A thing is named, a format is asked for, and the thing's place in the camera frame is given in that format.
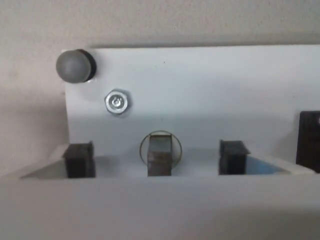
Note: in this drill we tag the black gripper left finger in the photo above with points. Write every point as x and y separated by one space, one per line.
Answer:
78 161

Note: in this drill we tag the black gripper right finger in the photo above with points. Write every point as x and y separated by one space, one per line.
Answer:
232 158

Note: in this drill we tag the grey rubber board foot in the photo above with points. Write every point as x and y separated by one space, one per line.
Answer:
73 65

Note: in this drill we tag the white task board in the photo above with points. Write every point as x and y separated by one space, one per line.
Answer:
200 87

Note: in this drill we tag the metal hex nut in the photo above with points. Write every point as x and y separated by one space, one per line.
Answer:
118 102

